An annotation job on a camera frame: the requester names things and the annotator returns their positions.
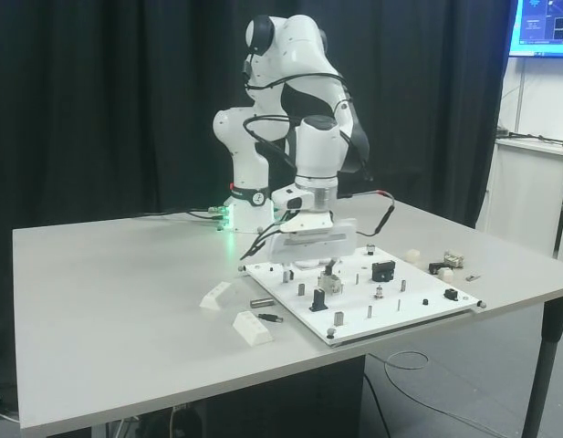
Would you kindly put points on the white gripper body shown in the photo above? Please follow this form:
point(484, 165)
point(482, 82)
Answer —
point(315, 244)

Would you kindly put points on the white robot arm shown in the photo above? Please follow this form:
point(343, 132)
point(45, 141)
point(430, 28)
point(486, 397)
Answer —
point(308, 150)

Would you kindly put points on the large metal square peg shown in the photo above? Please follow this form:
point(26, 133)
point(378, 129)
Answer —
point(339, 318)

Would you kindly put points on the white square-hole peg holder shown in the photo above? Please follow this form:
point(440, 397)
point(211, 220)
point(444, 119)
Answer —
point(253, 329)

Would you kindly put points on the metal BNC plug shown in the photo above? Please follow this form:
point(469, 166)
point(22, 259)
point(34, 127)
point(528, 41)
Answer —
point(379, 293)

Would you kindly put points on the black USB plug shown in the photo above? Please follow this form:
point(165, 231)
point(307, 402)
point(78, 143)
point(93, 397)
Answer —
point(268, 318)

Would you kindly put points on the white task board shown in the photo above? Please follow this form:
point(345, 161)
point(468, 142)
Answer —
point(399, 321)

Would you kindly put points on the white cabinet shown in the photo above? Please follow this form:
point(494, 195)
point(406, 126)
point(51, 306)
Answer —
point(527, 196)

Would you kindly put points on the black table leg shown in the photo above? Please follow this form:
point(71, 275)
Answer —
point(543, 365)

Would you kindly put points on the black curtain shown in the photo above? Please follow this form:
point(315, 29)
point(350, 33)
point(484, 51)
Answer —
point(103, 114)

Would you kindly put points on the blue screen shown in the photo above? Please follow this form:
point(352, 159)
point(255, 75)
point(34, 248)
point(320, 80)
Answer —
point(543, 27)

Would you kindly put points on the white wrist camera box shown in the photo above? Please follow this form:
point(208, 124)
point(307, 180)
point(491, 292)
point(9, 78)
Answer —
point(292, 197)

